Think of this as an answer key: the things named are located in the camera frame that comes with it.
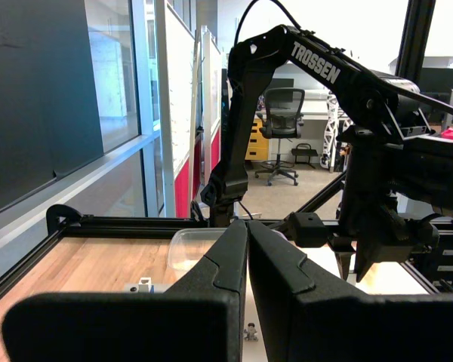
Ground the small metal screw terminal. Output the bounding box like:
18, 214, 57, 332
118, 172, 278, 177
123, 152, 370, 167
243, 321, 259, 342

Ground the clear plastic tub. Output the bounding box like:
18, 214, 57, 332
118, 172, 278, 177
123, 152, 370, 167
168, 227, 288, 281

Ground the black footrest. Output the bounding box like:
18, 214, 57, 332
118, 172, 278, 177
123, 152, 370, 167
291, 143, 320, 170

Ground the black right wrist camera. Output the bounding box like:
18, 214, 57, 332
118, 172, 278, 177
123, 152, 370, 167
384, 135, 453, 210

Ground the grey aluminium window ledge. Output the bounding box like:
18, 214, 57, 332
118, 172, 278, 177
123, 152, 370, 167
0, 140, 144, 265

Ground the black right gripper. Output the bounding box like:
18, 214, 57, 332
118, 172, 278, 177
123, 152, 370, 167
288, 180, 441, 284

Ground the white desk with hutch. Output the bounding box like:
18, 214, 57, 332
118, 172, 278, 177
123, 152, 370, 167
254, 62, 335, 133

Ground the yellow drawer cabinet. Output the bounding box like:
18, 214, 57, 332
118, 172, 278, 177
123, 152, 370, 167
245, 118, 270, 161

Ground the black mesh office chair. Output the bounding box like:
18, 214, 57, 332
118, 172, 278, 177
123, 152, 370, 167
254, 87, 307, 188

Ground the black aluminium table frame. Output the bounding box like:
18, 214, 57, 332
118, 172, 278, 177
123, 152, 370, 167
0, 0, 453, 314

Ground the white lattice robot figure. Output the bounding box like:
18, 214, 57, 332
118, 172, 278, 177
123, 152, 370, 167
320, 92, 354, 173

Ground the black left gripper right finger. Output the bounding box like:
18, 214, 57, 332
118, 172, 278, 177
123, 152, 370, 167
248, 220, 453, 362

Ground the black desk monitor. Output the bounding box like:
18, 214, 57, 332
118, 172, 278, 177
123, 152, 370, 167
418, 67, 453, 125

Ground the red partition panel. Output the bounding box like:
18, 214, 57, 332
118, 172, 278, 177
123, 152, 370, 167
174, 126, 223, 219

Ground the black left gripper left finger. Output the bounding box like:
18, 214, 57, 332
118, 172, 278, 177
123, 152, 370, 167
2, 219, 249, 362

